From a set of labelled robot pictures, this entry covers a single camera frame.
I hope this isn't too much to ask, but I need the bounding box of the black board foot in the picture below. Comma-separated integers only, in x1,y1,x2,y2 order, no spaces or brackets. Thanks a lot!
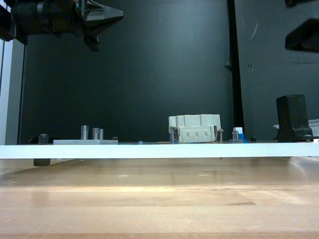
33,158,51,167

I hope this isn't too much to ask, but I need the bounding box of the black connector housing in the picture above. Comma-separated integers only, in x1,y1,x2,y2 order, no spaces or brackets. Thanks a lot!
276,94,314,143

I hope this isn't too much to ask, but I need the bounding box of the white taskboard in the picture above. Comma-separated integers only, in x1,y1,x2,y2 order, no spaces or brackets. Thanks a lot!
0,141,319,160

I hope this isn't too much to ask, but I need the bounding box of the small blue white socket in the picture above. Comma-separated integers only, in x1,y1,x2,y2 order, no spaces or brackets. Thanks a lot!
232,126,247,143

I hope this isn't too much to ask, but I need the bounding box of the grey metal plate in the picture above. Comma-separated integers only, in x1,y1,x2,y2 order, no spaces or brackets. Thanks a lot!
52,138,118,145

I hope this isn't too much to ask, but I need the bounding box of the beige multi-pin connector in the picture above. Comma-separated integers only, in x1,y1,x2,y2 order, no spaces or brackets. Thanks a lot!
167,114,225,144

